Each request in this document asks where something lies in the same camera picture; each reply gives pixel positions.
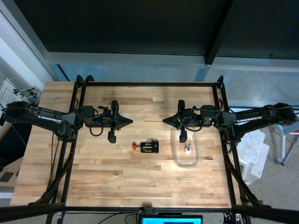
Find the clear plastic tub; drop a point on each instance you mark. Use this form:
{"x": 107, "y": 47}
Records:
{"x": 187, "y": 163}

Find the black upright post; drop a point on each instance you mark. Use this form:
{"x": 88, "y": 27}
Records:
{"x": 217, "y": 35}

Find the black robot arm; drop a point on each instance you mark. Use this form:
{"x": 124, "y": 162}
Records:
{"x": 252, "y": 121}
{"x": 51, "y": 119}

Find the cardboard box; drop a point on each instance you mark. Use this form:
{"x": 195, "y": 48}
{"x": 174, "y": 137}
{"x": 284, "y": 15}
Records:
{"x": 9, "y": 166}

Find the grey metal chair frame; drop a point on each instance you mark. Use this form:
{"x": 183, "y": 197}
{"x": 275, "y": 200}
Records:
{"x": 283, "y": 142}

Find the black aluminium frame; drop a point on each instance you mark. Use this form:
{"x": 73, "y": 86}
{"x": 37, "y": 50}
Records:
{"x": 149, "y": 84}

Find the orange knob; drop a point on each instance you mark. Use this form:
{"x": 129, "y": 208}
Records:
{"x": 134, "y": 147}

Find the black table-level camera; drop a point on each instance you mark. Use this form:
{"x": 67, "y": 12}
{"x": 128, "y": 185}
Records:
{"x": 149, "y": 210}

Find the small white block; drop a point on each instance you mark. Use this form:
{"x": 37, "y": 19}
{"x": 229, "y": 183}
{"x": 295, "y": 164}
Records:
{"x": 187, "y": 150}

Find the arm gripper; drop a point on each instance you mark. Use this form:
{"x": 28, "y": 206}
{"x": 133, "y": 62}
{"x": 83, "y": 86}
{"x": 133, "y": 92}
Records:
{"x": 112, "y": 137}
{"x": 183, "y": 137}

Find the blue laptop screen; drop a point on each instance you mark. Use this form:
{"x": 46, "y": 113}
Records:
{"x": 170, "y": 220}

